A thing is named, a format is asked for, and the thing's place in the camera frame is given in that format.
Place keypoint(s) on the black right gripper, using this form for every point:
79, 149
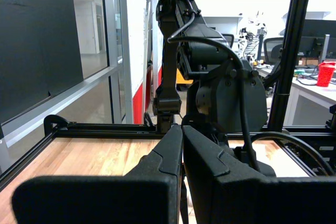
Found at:
210, 133

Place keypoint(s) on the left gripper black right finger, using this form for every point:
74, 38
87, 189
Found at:
262, 200

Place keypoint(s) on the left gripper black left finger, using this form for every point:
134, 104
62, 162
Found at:
105, 200

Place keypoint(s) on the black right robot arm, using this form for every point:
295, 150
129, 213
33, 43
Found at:
168, 77

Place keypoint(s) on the yellow box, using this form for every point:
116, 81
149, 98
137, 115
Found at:
181, 77

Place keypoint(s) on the black mesh office chair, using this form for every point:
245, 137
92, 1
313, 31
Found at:
273, 48
229, 39

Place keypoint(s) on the white office desk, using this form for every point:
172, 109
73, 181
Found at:
309, 91

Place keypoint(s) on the white partition with red base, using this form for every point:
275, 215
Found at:
136, 51

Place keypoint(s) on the red perforated basket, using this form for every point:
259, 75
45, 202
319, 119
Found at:
325, 74

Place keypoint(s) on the black computer monitor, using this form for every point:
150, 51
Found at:
316, 28

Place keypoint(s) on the black metal table frame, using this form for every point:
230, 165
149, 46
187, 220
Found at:
288, 51

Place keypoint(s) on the grey metal window frame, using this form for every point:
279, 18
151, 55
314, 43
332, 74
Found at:
115, 24

